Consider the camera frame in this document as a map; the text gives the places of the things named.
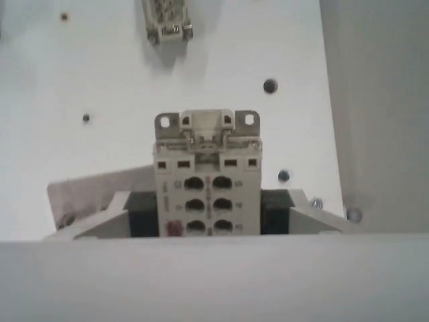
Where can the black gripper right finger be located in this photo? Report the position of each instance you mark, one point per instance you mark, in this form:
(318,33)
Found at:
(276,211)

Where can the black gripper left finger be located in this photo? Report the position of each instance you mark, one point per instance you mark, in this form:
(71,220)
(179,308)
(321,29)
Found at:
(140,214)

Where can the white task board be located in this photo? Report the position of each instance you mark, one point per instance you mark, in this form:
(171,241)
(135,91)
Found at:
(100,100)

